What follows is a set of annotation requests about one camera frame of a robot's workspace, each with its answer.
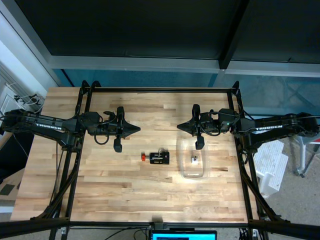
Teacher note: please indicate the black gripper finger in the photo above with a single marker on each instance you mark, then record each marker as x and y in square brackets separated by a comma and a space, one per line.
[128, 131]
[189, 123]
[189, 130]
[128, 126]

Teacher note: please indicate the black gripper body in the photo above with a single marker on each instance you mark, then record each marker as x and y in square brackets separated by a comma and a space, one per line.
[210, 125]
[120, 130]

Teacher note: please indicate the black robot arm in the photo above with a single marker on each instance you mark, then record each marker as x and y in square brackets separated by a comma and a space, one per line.
[270, 128]
[50, 125]

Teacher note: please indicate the black vise with red knob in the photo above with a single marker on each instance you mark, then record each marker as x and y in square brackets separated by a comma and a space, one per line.
[160, 158]

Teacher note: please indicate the clear plastic tub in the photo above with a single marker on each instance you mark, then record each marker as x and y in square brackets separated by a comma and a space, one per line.
[195, 175]

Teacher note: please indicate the white plastic step stool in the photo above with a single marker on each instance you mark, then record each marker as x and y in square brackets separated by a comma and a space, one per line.
[270, 162]

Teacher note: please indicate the grey metal chair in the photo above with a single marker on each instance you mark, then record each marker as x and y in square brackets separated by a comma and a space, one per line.
[302, 150]

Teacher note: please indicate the blue laptop screen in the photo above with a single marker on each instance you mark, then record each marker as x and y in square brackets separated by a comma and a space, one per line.
[182, 236]

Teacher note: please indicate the black metal frame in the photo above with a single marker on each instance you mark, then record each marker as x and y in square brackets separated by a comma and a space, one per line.
[112, 224]

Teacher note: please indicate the black table-level camera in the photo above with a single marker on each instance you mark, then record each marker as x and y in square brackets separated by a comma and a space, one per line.
[158, 225]

